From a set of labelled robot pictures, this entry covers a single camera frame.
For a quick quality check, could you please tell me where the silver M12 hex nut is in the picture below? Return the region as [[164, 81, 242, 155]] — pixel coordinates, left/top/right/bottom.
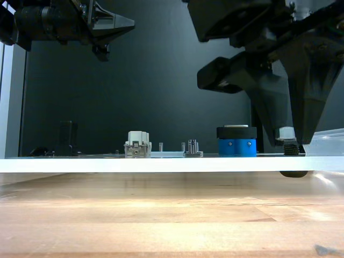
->
[[276, 127, 297, 141]]

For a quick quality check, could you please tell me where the clear plastic tub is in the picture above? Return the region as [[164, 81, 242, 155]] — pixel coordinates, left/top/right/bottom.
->
[[303, 128, 344, 194]]

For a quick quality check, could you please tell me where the black M12 bolt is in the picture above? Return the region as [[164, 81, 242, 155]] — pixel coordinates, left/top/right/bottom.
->
[[279, 139, 307, 178]]

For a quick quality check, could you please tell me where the small metal connector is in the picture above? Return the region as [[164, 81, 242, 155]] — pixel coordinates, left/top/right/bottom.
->
[[183, 138, 204, 157]]

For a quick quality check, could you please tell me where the aluminium bar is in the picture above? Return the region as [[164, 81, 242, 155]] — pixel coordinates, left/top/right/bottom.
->
[[150, 151, 185, 158]]

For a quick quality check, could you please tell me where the white board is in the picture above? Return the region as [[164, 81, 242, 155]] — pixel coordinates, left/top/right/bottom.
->
[[0, 153, 344, 173]]

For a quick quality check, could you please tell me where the beige connector housing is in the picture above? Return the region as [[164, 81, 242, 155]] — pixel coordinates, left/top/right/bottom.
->
[[123, 131, 153, 159]]

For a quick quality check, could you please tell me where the blue mount with black connector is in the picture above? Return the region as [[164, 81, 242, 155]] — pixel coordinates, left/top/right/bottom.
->
[[216, 125, 258, 157]]

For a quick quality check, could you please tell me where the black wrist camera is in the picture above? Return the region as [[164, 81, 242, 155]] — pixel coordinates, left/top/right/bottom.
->
[[185, 0, 287, 43]]

